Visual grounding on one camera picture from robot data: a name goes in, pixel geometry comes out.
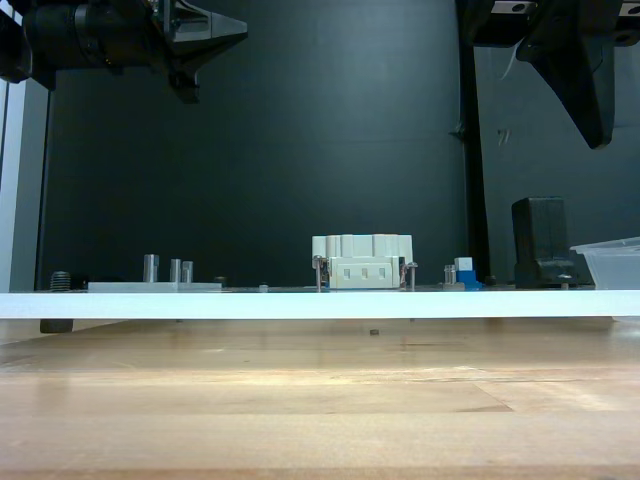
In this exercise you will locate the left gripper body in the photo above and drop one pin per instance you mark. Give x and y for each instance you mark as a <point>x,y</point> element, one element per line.
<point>135,40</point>

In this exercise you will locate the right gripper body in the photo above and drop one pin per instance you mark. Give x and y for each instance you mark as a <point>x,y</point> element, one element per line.
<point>565,12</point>

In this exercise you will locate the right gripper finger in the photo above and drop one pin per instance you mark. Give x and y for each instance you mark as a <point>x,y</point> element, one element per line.
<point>585,80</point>

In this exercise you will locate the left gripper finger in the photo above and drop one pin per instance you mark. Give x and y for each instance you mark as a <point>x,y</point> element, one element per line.
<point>220,30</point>

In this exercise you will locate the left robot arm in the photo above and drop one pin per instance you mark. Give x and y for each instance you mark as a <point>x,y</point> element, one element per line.
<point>50,40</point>

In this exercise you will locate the black block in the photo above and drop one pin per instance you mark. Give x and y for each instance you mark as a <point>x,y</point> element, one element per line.
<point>542,235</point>

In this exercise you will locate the clear plastic container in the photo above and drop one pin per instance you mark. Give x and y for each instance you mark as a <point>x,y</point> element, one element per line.
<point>615,270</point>

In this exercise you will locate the blue socket block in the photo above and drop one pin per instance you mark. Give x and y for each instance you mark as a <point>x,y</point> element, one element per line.
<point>467,275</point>

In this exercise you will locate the thick steel peg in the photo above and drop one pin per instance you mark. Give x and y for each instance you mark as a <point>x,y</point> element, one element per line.
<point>151,267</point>

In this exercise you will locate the medium steel peg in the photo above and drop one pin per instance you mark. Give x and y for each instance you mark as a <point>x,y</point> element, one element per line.
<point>175,270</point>

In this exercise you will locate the thin steel peg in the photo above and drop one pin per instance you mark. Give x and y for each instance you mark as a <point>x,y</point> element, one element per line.
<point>187,271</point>

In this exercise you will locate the black threaded stud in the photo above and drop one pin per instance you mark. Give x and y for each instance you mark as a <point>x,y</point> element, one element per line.
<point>60,281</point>

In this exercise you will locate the beige many-pin connector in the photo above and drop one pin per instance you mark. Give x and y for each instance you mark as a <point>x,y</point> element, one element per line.
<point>362,260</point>

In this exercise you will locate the white task board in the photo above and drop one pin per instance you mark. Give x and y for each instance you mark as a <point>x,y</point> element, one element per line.
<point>320,305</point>

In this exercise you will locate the black frame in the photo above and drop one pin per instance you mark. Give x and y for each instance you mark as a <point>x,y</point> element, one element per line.
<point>473,200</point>

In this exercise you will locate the grey metal base plate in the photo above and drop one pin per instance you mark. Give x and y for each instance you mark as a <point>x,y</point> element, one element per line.
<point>150,287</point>

